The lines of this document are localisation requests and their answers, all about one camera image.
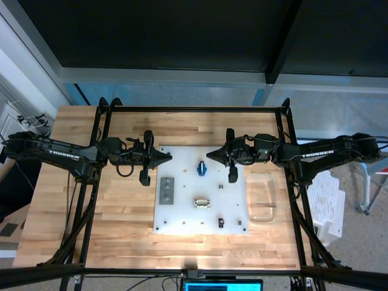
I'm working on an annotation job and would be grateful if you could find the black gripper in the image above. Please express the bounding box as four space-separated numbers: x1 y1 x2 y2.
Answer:
132 130 173 186
206 129 255 184

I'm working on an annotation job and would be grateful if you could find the grey metal bar plate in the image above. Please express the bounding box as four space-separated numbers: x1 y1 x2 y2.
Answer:
158 176 176 206

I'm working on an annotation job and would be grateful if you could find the beige multi-pin connector housing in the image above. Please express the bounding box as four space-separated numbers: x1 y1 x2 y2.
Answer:
193 198 212 210

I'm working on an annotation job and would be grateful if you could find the clear plastic tub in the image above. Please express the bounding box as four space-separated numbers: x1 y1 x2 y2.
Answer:
246 173 278 224

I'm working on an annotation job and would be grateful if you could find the white task board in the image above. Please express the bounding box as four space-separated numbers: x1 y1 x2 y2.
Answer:
152 145 250 236

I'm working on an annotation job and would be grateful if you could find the white foam block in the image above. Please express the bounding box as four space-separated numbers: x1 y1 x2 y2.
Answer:
307 174 346 247

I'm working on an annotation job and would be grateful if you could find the laptop screen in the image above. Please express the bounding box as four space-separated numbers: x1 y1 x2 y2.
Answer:
181 278 264 291

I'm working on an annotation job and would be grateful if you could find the whiteboard stand with red panel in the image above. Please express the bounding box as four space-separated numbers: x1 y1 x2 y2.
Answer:
353 157 388 216

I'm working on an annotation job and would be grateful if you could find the black case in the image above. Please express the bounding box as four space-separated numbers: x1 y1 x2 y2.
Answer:
0 159 42 224

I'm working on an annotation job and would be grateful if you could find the brown cardboard box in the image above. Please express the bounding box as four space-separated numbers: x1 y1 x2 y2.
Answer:
0 203 31 249

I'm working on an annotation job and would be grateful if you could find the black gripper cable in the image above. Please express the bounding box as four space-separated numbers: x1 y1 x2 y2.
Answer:
227 136 255 166
116 151 135 178

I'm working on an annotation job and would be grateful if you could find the black aluminium frame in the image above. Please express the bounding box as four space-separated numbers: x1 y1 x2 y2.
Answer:
0 96 388 291

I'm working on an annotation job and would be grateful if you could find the black wall post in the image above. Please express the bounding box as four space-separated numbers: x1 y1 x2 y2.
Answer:
265 0 304 84

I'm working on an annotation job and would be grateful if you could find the white cable bundle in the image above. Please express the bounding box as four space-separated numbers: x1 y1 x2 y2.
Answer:
16 113 52 129

